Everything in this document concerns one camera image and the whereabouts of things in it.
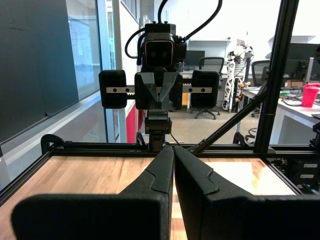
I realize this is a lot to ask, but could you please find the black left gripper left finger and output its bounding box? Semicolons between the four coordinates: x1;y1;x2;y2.
11;144;175;240

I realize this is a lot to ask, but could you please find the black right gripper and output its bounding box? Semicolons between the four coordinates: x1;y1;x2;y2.
98;68;221;111

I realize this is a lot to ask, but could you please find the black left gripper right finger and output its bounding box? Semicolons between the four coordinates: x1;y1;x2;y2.
174;145;320;240

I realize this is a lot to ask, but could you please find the white partition with red base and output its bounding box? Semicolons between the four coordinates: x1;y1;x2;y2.
116;0;145;145

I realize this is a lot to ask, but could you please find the black computer monitor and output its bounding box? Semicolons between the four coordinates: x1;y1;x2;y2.
286;42;320;83
186;50;206;67

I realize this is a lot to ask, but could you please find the black mesh office chair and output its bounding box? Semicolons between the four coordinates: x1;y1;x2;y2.
192;56;225;121
250;59;270;118

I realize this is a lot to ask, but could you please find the white lattice stand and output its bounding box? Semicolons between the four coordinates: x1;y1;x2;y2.
221;37;253;111

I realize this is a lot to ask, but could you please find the black electronics box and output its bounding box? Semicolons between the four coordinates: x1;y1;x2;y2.
271;158;320;195

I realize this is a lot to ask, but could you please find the white office desk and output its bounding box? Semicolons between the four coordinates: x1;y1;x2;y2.
236;86;320;146

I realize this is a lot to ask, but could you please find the red plastic cup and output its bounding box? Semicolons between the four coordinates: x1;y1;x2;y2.
301;83;320;109

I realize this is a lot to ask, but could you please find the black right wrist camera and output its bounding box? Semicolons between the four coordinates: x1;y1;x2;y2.
143;34;175;68

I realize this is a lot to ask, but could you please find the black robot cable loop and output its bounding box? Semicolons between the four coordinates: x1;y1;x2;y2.
124;27;146;66

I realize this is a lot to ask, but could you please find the black frame clamp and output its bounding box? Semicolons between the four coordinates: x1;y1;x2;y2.
233;131;249;146
40;134;65;156

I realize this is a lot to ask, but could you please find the black aluminium frame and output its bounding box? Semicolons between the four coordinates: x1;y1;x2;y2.
0;0;320;208

